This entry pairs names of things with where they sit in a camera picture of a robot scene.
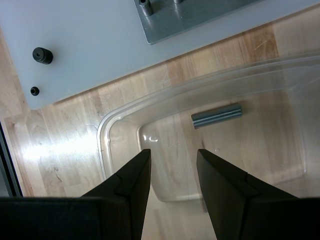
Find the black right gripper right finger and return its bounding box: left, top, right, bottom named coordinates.
left=196, top=148, right=320, bottom=240

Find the white board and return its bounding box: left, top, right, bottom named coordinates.
left=0, top=0, right=320, bottom=111

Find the grey metal cylinder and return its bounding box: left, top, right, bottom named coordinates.
left=191, top=102, right=244, bottom=130

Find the grey metal plate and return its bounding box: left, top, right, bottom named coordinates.
left=134, top=0, right=266, bottom=46

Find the black knurled knob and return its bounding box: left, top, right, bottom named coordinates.
left=31, top=46, right=54, bottom=65

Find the clear plastic tub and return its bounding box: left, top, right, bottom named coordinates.
left=96, top=51, right=320, bottom=204

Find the steel cylinder peg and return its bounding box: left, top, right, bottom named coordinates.
left=138, top=0, right=154, bottom=18

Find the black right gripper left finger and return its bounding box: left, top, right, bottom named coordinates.
left=0, top=148, right=152, bottom=240

